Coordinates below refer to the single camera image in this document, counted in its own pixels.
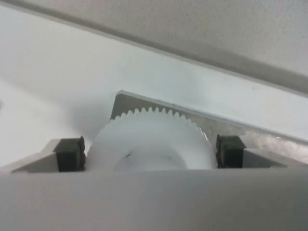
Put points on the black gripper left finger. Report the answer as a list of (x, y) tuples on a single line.
[(69, 156)]

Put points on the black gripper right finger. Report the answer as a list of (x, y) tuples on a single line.
[(231, 154)]

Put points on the white large gear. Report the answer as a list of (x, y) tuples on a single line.
[(151, 137)]

